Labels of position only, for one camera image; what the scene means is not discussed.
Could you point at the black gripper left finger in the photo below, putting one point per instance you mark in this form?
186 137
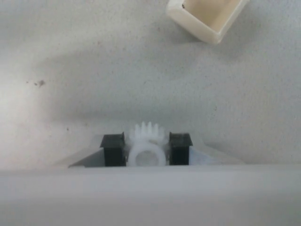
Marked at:
113 150

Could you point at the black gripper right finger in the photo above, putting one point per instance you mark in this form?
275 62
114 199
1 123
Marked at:
179 150

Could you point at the white small gear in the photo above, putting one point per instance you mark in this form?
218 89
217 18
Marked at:
145 146

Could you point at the small white square holder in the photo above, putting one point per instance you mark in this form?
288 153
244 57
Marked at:
188 18

